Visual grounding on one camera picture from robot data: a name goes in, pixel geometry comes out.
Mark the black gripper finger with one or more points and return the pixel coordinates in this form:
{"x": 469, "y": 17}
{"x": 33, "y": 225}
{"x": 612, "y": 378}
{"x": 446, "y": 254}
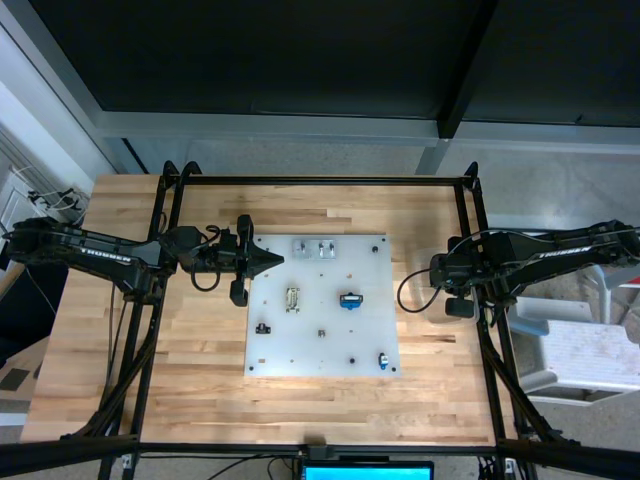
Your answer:
{"x": 260, "y": 252}
{"x": 260, "y": 266}

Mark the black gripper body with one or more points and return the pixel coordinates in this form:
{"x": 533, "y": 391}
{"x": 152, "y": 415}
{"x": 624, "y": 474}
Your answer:
{"x": 242, "y": 225}
{"x": 455, "y": 270}

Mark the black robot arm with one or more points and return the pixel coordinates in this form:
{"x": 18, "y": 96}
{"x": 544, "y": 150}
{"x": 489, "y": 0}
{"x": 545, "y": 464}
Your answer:
{"x": 550, "y": 255}
{"x": 100, "y": 252}

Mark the beige connector housing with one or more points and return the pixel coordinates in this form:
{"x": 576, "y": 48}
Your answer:
{"x": 292, "y": 300}

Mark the small black connector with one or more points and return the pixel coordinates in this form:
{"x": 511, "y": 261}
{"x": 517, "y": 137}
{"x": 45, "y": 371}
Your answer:
{"x": 262, "y": 329}

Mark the blue and black d-sub connector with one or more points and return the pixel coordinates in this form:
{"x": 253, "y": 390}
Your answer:
{"x": 350, "y": 301}

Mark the clear plastic tub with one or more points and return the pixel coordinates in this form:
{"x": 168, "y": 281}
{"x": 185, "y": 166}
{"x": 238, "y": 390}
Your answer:
{"x": 422, "y": 260}

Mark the white board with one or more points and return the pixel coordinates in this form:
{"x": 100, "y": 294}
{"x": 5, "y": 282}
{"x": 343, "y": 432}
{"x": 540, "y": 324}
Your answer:
{"x": 310, "y": 350}

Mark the white step stool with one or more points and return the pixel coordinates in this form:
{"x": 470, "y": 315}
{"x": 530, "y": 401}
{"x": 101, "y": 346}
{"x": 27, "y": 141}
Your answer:
{"x": 585, "y": 350}

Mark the blue laptop screen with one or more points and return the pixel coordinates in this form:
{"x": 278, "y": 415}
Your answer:
{"x": 365, "y": 472}

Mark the black bulky object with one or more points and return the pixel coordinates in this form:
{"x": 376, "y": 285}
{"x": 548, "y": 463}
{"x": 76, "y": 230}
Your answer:
{"x": 25, "y": 310}

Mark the brown cardboard box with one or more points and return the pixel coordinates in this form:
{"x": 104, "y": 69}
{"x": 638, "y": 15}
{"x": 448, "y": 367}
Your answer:
{"x": 32, "y": 357}

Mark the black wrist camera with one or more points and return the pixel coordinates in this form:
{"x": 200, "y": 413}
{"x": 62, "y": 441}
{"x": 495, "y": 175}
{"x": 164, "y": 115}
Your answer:
{"x": 227, "y": 257}

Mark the black aluminium frame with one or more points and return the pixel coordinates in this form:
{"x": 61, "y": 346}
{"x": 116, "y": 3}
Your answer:
{"x": 320, "y": 180}

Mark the black table level camera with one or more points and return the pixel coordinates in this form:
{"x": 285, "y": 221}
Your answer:
{"x": 317, "y": 449}

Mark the black vertical post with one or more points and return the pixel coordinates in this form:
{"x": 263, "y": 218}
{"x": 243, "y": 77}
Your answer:
{"x": 465, "y": 75}

